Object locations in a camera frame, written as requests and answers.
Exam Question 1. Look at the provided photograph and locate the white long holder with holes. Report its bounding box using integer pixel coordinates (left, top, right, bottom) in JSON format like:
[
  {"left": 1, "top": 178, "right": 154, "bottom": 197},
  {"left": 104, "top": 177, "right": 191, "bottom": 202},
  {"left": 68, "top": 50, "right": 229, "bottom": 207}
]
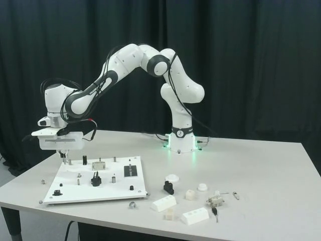
[
  {"left": 181, "top": 207, "right": 210, "bottom": 225},
  {"left": 150, "top": 195, "right": 177, "bottom": 213}
]

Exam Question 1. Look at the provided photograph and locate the black cable under table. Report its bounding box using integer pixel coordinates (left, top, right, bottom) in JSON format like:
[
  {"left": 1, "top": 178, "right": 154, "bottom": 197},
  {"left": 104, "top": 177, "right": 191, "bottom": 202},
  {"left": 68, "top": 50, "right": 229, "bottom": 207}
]
[{"left": 66, "top": 220, "right": 76, "bottom": 241}]

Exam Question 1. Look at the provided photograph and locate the black D-SUB plug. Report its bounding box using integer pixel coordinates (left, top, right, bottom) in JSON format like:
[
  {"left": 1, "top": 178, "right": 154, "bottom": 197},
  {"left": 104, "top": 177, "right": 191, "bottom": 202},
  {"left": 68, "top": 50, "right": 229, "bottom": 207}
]
[{"left": 163, "top": 180, "right": 175, "bottom": 195}]

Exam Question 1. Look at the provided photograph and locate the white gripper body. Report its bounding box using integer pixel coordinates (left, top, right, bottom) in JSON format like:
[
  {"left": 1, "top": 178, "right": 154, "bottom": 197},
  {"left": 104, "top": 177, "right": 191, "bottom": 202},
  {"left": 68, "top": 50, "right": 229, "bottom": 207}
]
[{"left": 37, "top": 133, "right": 84, "bottom": 152}]

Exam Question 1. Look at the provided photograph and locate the black curtain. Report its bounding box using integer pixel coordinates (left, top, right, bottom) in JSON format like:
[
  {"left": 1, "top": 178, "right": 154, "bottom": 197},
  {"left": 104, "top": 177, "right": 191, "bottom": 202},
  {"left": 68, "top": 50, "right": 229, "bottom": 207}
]
[{"left": 0, "top": 0, "right": 321, "bottom": 168}]

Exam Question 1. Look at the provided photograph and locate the black table leg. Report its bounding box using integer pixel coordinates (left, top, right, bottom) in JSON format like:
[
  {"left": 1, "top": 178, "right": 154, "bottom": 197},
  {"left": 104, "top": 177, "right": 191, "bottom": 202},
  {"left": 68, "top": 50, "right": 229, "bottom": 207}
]
[{"left": 0, "top": 206, "right": 20, "bottom": 241}]

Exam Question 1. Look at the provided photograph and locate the white task board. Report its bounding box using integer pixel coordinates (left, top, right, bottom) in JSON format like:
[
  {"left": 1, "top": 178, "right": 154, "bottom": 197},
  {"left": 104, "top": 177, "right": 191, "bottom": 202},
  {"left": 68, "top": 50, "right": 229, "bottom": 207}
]
[{"left": 43, "top": 155, "right": 149, "bottom": 207}]

